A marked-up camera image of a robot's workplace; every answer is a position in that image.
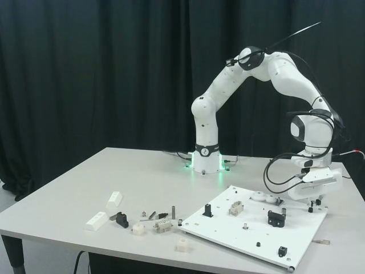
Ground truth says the black curtain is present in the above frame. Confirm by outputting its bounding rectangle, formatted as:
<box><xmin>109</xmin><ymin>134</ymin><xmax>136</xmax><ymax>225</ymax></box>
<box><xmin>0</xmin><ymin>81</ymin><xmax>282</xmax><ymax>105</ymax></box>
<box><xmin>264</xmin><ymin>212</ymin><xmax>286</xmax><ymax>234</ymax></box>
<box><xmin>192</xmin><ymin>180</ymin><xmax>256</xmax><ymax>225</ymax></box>
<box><xmin>0</xmin><ymin>0</ymin><xmax>365</xmax><ymax>202</ymax></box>

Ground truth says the black cable tie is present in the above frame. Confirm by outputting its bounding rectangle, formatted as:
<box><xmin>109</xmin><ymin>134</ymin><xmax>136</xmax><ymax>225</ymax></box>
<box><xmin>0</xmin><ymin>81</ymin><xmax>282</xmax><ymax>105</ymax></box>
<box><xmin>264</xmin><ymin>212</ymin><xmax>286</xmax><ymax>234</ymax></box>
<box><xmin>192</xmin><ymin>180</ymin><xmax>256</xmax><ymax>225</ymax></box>
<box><xmin>263</xmin><ymin>21</ymin><xmax>322</xmax><ymax>54</ymax></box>

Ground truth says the black cable at foot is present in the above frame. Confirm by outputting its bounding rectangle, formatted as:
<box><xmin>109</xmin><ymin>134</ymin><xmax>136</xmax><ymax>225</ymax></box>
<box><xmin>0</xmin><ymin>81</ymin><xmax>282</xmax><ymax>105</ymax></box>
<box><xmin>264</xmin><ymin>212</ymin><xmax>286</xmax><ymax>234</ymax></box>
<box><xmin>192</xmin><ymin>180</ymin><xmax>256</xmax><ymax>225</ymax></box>
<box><xmin>221</xmin><ymin>155</ymin><xmax>240</xmax><ymax>166</ymax></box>
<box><xmin>161</xmin><ymin>150</ymin><xmax>195</xmax><ymax>161</ymax></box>

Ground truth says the black cable under table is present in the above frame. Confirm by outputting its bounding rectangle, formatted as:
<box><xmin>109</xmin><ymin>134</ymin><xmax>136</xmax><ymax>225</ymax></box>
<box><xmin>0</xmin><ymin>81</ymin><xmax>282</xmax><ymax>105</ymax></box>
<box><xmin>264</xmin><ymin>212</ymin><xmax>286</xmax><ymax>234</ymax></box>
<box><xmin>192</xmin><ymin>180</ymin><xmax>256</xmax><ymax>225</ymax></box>
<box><xmin>74</xmin><ymin>250</ymin><xmax>90</xmax><ymax>274</ymax></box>

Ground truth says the black D-SUB plug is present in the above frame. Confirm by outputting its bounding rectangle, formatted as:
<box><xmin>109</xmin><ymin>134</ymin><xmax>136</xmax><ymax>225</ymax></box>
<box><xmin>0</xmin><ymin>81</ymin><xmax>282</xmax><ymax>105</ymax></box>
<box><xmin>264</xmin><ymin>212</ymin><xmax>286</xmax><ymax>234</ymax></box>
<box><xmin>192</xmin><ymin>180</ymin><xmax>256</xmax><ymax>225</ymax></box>
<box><xmin>109</xmin><ymin>211</ymin><xmax>129</xmax><ymax>228</ymax></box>

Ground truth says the white task board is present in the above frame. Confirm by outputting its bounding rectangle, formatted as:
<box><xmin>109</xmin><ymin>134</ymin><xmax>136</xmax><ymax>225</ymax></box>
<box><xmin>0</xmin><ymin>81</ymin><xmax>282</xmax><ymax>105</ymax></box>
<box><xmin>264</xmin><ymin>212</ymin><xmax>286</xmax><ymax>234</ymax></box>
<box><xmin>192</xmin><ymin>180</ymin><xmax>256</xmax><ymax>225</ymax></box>
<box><xmin>179</xmin><ymin>184</ymin><xmax>329</xmax><ymax>269</ymax></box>

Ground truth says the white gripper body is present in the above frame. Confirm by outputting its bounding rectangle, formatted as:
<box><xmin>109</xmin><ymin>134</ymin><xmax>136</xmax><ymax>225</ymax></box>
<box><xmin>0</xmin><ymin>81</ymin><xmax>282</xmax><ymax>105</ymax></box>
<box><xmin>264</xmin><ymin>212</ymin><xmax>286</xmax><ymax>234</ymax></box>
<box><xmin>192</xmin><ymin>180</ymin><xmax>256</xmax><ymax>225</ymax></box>
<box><xmin>287</xmin><ymin>168</ymin><xmax>343</xmax><ymax>202</ymax></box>

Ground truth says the dark table leg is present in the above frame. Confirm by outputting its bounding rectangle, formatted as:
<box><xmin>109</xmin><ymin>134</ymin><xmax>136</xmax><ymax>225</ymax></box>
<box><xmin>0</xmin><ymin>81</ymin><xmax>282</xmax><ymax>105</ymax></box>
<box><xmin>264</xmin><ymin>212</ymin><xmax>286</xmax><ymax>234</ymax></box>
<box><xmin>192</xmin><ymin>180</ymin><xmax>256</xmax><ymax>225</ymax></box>
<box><xmin>0</xmin><ymin>235</ymin><xmax>24</xmax><ymax>274</ymax></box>

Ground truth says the black looped gripper cable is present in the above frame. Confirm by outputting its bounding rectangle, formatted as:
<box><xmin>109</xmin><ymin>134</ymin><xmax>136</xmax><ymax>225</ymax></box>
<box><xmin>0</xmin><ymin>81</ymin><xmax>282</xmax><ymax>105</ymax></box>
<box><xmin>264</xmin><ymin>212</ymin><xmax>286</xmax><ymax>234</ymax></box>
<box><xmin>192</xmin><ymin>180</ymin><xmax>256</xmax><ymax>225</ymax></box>
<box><xmin>262</xmin><ymin>153</ymin><xmax>305</xmax><ymax>198</ymax></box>

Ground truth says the white holder block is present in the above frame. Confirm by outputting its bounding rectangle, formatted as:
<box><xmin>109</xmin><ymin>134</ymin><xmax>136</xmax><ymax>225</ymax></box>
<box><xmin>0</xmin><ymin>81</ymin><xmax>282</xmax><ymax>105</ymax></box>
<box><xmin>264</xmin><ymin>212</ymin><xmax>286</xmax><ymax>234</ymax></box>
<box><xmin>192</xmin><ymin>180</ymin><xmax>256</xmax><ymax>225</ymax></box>
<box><xmin>106</xmin><ymin>191</ymin><xmax>124</xmax><ymax>211</ymax></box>
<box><xmin>83</xmin><ymin>211</ymin><xmax>109</xmax><ymax>231</ymax></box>

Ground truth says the beige metal waterproof plug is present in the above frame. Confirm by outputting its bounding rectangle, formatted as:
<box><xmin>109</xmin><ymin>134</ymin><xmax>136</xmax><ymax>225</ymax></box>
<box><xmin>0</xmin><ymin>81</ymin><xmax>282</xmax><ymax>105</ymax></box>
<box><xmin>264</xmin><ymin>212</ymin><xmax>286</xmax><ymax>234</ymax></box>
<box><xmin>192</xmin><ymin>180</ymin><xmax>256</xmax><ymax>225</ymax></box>
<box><xmin>152</xmin><ymin>219</ymin><xmax>175</xmax><ymax>234</ymax></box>

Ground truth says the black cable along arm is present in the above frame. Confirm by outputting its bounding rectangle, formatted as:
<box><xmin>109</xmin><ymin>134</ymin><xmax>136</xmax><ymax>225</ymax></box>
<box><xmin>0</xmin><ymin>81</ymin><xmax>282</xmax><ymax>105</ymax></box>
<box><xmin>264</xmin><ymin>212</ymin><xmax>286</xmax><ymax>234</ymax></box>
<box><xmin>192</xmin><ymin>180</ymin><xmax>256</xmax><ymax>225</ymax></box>
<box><xmin>265</xmin><ymin>50</ymin><xmax>352</xmax><ymax>160</ymax></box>

